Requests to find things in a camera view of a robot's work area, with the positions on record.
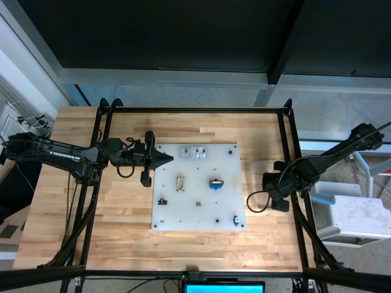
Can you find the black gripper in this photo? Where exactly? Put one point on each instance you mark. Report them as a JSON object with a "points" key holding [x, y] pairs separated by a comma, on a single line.
{"points": [[284, 186], [148, 158]]}

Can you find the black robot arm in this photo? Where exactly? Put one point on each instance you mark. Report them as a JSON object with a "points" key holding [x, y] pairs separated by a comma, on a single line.
{"points": [[333, 155], [61, 154]]}

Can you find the grey multi-pin connector housing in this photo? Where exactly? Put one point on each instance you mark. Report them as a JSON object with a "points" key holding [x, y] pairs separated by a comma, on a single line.
{"points": [[181, 184]]}

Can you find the aluminium plate with posts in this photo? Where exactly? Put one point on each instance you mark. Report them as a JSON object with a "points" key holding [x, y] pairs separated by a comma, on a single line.
{"points": [[193, 153]]}

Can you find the black clamp socket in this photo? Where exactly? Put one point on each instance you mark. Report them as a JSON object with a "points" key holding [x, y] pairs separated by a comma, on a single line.
{"points": [[162, 201]]}

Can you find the white mounting board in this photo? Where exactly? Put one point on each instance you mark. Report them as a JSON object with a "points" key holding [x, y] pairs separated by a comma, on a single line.
{"points": [[189, 192]]}

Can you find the blue and black socket block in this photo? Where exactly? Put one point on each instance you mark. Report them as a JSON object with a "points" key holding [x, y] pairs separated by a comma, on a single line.
{"points": [[216, 184]]}

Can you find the white step stool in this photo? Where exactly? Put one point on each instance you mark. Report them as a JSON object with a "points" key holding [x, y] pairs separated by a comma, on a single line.
{"points": [[360, 213]]}

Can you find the white tubular chair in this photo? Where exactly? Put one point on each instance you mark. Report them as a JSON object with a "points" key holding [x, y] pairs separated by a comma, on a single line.
{"points": [[368, 174]]}

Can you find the blue laptop screen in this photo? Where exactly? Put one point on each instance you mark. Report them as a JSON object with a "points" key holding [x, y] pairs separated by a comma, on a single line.
{"points": [[223, 288]]}

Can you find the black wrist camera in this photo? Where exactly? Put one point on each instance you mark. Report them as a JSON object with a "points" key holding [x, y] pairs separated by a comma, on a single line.
{"points": [[139, 146]]}

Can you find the black table frame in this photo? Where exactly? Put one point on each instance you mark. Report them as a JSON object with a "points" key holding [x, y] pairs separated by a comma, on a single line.
{"points": [[195, 109]]}

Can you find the black table-edge camera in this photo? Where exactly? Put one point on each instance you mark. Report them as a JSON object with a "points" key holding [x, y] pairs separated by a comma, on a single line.
{"points": [[197, 276]]}

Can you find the black wall column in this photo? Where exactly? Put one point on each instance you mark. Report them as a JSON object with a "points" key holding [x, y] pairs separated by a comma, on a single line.
{"points": [[284, 45]]}

